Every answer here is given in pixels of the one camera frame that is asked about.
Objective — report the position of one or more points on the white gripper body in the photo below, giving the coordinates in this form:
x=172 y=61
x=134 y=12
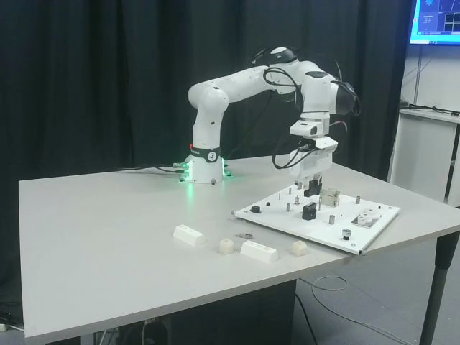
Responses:
x=316 y=160

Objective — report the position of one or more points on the black D-SUB plug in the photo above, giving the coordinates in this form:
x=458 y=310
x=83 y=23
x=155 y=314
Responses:
x=311 y=189

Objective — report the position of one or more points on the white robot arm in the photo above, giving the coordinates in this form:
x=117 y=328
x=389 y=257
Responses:
x=210 y=108

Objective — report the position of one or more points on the metal BNC plug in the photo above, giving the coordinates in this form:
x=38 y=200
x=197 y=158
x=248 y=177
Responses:
x=297 y=200

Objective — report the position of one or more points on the black upright plug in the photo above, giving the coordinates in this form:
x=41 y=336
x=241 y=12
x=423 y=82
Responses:
x=309 y=212

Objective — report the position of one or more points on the white task board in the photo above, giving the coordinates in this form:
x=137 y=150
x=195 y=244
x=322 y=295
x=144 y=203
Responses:
x=287 y=223

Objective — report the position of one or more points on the small black plug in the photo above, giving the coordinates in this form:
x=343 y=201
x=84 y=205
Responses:
x=256 y=208

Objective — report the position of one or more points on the round metal waterproof plug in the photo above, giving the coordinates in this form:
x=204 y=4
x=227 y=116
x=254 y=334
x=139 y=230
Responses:
x=345 y=233

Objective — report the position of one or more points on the small cream holder block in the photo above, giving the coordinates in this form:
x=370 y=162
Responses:
x=301 y=248
x=227 y=247

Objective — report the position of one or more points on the white large gear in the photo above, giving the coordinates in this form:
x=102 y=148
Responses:
x=373 y=213

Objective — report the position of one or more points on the small metal bolt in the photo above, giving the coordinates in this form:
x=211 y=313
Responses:
x=243 y=235

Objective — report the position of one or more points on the long white holder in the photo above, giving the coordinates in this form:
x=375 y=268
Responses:
x=259 y=251
x=189 y=235

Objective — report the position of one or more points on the white cabinet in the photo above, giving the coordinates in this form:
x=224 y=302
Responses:
x=420 y=154

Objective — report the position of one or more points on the dark table leg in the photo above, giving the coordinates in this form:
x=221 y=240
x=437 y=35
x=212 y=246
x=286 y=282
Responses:
x=436 y=287

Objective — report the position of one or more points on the blue screen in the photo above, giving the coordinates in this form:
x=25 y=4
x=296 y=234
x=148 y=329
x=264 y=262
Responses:
x=436 y=21

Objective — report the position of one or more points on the black curtains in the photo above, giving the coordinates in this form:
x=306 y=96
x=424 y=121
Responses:
x=108 y=72

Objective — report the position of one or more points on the white power strip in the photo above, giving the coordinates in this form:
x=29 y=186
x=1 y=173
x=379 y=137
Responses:
x=3 y=326

